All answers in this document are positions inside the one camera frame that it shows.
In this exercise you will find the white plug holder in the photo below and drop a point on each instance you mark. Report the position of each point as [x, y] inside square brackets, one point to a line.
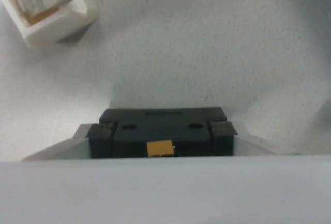
[51, 31]

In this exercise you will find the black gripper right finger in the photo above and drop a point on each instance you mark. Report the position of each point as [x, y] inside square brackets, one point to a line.
[223, 140]

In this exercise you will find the black D-SUB plug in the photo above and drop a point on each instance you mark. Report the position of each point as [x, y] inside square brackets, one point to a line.
[163, 123]

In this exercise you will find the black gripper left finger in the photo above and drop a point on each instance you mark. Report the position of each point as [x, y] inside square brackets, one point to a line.
[99, 141]

